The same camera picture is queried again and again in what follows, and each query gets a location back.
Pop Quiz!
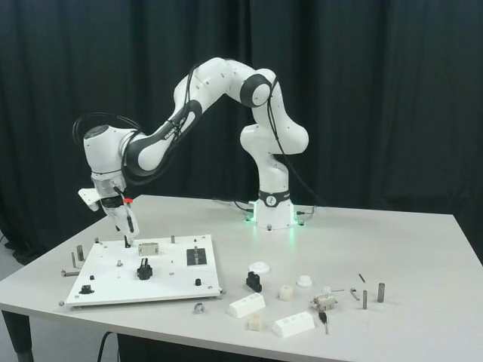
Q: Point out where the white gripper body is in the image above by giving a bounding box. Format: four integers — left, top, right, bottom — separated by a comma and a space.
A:
100, 203, 140, 244

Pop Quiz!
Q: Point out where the white long peg holder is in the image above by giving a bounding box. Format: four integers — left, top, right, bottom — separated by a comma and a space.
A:
273, 311, 316, 338
226, 293, 268, 319

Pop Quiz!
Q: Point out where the thin black rod red tag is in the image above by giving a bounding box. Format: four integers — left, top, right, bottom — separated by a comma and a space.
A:
119, 195, 136, 234

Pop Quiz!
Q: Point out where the white flat mounting plate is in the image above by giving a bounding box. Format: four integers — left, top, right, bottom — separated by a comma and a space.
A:
78, 188, 101, 212

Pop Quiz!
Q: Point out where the white task board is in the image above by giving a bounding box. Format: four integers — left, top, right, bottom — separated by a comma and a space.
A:
64, 233, 223, 311

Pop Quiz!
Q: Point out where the black D-SUB plug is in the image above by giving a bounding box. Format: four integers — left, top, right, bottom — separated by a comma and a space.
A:
245, 271, 264, 293

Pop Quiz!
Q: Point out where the dark grey table leg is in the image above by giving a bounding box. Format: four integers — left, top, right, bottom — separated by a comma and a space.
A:
2, 311, 33, 362

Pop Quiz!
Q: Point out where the beige metal connector plug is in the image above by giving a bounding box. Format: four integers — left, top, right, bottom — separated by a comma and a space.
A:
311, 292, 335, 312

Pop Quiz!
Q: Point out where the black curtain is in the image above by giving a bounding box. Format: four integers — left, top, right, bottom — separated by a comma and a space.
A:
0, 0, 483, 257

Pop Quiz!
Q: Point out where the silver wrist ring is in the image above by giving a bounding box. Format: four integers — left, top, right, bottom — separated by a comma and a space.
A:
92, 176, 125, 198

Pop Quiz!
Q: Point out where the black floor cable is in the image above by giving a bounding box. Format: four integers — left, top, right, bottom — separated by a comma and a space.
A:
100, 331, 118, 362

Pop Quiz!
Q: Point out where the black base cable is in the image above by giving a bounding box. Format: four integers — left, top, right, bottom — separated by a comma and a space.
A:
294, 205, 316, 223
213, 198, 257, 212

